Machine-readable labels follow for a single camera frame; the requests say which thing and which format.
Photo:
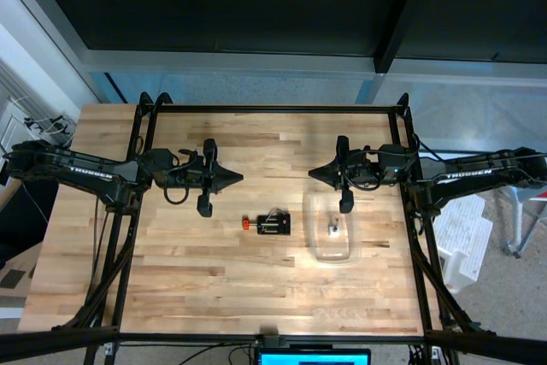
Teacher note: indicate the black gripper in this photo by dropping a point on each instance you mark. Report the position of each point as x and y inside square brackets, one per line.
[194, 177]
[361, 177]

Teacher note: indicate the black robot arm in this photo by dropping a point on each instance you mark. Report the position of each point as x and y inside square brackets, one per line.
[470, 174]
[89, 172]

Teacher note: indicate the white foam block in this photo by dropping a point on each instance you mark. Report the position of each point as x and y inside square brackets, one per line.
[337, 233]

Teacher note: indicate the black vise with red knob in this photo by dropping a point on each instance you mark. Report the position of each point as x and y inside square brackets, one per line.
[273, 228]

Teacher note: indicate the clear plastic tub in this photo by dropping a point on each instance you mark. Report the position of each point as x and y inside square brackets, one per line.
[325, 254]

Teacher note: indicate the white foam packaging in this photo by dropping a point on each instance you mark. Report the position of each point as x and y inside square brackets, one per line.
[463, 232]

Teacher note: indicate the blue laptop screen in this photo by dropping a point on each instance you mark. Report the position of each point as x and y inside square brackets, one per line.
[312, 358]

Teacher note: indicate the cardboard box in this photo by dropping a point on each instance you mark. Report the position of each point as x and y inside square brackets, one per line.
[21, 266]

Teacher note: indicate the black aluminium frame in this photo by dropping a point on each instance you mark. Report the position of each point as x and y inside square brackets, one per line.
[273, 108]

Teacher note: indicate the small black table camera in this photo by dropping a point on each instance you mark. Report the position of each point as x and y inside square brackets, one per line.
[271, 340]

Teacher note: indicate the grey metal chair frame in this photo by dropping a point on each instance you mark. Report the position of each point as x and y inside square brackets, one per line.
[517, 219]

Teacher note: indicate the white corner bracket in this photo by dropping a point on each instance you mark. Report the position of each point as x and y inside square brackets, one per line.
[436, 353]
[109, 349]

